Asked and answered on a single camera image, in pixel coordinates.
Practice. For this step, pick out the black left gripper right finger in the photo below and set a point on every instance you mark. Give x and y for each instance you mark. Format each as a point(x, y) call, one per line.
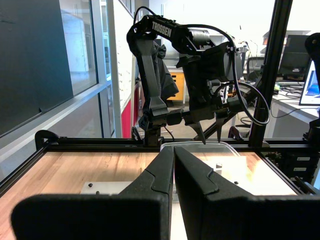
point(237, 220)

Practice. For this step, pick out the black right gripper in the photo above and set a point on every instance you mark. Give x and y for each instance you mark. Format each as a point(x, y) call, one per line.
point(202, 95)

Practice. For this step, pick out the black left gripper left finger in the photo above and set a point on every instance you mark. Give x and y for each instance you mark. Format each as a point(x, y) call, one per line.
point(87, 220)

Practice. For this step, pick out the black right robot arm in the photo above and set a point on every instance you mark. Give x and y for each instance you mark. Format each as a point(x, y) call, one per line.
point(150, 75)

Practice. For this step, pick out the thick grey cylinder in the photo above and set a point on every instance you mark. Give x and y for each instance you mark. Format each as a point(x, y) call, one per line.
point(219, 167)

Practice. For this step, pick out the clear plastic tub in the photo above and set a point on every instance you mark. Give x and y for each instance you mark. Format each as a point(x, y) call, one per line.
point(185, 145)

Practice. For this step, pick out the orange drawer cabinet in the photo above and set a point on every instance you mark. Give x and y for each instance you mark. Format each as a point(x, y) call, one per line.
point(178, 85)

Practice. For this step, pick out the black hanging cloth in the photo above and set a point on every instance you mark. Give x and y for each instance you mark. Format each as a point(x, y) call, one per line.
point(166, 82)

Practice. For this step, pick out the black mesh office chair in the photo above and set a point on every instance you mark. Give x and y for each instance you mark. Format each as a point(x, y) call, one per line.
point(256, 67)

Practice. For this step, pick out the red panel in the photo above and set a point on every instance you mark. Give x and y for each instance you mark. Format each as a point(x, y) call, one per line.
point(126, 117)

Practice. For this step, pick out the black controller box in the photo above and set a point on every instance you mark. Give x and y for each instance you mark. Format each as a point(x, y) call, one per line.
point(300, 162)

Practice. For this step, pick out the white office desk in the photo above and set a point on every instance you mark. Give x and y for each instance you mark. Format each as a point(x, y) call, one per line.
point(295, 107)

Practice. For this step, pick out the white partition board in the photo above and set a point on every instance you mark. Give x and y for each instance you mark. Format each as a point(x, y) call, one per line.
point(122, 62)

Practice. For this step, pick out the lit screen with blue image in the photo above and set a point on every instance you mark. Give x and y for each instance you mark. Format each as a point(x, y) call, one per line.
point(311, 87)

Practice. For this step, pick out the black computer monitor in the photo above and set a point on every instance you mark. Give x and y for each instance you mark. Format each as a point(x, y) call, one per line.
point(297, 57)

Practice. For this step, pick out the black aluminium frame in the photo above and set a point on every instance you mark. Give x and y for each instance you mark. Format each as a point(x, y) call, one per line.
point(100, 145)

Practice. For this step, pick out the grey window frame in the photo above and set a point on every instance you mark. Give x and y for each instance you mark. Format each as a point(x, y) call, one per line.
point(96, 50)

